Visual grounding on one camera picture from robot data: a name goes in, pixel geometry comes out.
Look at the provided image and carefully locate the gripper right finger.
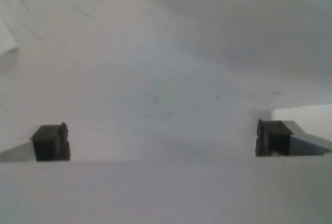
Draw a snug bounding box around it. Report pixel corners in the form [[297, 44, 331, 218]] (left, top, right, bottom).
[[255, 117, 332, 158]]

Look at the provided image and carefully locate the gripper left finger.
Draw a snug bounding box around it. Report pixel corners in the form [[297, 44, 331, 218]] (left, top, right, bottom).
[[0, 122, 71, 162]]

